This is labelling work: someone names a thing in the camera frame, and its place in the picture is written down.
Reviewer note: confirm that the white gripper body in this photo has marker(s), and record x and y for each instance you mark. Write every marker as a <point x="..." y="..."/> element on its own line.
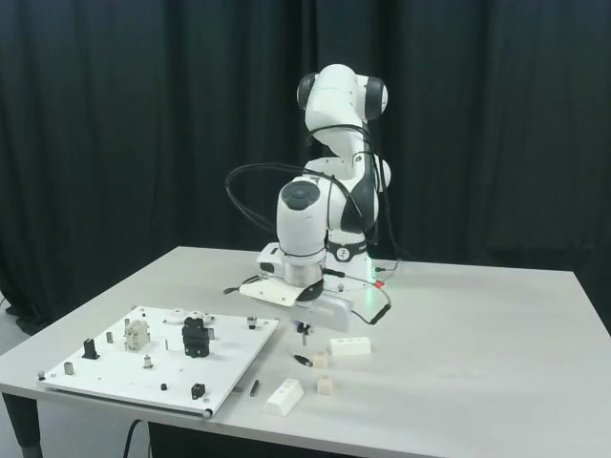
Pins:
<point x="334" y="312"/>

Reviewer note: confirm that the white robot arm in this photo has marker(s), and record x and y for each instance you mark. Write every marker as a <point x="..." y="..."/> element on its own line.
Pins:
<point x="334" y="110"/>

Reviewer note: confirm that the large metal square peg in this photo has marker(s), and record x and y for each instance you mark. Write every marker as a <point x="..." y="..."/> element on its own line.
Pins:
<point x="69" y="368"/>

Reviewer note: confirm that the small white cube holder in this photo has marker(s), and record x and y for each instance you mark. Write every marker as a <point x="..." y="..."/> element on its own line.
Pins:
<point x="324" y="385"/>
<point x="319" y="360"/>

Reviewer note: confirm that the white holder with three holes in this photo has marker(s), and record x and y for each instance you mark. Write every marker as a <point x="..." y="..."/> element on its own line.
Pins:
<point x="350" y="346"/>

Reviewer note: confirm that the flat white mounting plate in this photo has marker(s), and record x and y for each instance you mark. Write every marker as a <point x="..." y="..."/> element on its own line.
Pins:
<point x="267" y="292"/>

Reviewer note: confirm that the small black metal plug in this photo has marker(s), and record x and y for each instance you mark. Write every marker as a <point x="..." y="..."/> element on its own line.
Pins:
<point x="251" y="323"/>

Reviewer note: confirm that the long white sloped holder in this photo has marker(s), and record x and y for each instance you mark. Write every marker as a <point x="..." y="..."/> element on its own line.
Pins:
<point x="284" y="397"/>

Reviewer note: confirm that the small black bar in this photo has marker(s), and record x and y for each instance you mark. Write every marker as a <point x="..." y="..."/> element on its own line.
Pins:
<point x="253" y="387"/>

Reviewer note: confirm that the white box with dark window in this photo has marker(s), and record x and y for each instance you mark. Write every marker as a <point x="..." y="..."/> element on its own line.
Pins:
<point x="269" y="255"/>

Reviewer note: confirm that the black D-SUB plug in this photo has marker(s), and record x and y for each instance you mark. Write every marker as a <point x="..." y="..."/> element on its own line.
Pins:
<point x="195" y="339"/>

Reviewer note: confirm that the metal BNC plug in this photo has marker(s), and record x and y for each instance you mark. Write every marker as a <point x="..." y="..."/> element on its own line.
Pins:
<point x="148" y="362"/>

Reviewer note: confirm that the beige connector block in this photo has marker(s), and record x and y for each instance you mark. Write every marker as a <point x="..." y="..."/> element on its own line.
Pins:
<point x="136" y="339"/>

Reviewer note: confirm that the white task board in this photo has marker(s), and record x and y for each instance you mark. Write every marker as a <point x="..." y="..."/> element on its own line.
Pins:
<point x="143" y="391"/>

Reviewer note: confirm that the black table leg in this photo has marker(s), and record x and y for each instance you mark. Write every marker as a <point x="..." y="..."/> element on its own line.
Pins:
<point x="21" y="429"/>

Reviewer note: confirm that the black curtain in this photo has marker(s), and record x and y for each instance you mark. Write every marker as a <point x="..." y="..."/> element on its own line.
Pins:
<point x="95" y="95"/>

